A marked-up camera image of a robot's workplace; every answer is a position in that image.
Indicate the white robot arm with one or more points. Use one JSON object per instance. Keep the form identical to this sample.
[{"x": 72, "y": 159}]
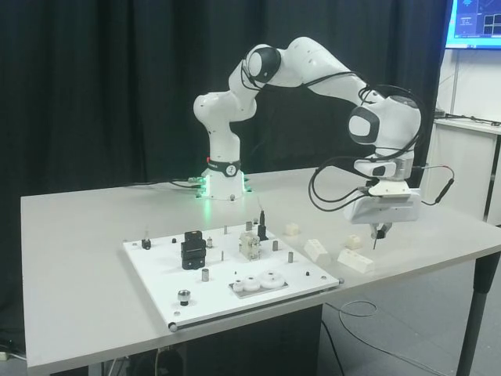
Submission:
[{"x": 305, "y": 66}]

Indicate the white task board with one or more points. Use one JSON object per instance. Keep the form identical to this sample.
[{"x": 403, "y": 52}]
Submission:
[{"x": 164, "y": 274}]

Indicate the white large gear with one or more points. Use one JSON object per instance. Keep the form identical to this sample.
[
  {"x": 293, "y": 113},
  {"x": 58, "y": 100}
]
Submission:
[{"x": 271, "y": 280}]

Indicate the large metal round peg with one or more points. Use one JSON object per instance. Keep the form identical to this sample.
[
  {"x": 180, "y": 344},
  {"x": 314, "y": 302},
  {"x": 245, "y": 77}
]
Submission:
[{"x": 204, "y": 274}]

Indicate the white medium gear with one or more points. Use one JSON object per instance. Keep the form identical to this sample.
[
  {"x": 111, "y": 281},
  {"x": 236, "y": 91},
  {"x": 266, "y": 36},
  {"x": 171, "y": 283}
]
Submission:
[{"x": 250, "y": 284}]

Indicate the small white holder block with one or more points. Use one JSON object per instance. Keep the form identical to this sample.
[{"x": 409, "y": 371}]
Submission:
[
  {"x": 353, "y": 241},
  {"x": 291, "y": 229}
]

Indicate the flat white mounting plate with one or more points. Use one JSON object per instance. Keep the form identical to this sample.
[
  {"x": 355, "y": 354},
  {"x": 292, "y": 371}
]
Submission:
[{"x": 391, "y": 188}]

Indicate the metal bolt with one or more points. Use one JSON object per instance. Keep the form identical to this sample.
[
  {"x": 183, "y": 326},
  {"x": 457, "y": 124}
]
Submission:
[{"x": 183, "y": 296}]

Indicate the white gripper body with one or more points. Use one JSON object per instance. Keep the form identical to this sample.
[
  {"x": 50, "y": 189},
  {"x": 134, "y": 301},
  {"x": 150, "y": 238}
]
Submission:
[{"x": 383, "y": 209}]

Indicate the dark grey table leg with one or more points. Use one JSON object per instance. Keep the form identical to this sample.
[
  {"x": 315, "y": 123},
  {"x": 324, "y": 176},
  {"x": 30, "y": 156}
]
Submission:
[{"x": 475, "y": 313}]

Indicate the white power strip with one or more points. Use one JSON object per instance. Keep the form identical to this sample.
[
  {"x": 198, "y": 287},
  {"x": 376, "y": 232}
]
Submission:
[{"x": 4, "y": 355}]

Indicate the beige waterproof plug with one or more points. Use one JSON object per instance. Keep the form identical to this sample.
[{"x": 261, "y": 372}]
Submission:
[{"x": 249, "y": 246}]

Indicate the clear Ethernet plug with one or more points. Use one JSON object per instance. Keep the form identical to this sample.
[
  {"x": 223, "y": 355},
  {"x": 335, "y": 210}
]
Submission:
[{"x": 146, "y": 234}]

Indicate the black box under table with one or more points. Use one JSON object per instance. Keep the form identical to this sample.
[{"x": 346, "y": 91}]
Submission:
[{"x": 254, "y": 344}]

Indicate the blue screen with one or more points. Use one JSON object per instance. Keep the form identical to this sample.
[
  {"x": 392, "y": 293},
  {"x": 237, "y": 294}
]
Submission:
[{"x": 473, "y": 23}]

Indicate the white small gear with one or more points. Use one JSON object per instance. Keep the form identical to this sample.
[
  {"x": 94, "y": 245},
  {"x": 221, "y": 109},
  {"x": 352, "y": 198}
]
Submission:
[{"x": 237, "y": 285}]

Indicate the black D-SUB plug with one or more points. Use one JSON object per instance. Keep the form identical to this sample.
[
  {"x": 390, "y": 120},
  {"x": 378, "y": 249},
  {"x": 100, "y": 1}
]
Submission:
[{"x": 193, "y": 250}]

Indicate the black curtain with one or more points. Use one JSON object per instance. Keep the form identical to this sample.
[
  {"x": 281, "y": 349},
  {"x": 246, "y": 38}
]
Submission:
[{"x": 78, "y": 78}]

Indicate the long white peg holder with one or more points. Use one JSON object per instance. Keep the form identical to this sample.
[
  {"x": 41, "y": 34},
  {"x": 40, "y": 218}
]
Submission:
[
  {"x": 356, "y": 261},
  {"x": 318, "y": 252}
]

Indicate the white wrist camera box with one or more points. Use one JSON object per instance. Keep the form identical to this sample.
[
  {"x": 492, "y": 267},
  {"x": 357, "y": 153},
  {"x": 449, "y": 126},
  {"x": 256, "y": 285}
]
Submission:
[{"x": 372, "y": 169}]

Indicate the metal BNC plug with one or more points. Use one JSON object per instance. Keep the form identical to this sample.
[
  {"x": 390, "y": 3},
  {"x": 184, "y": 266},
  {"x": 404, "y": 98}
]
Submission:
[{"x": 210, "y": 243}]

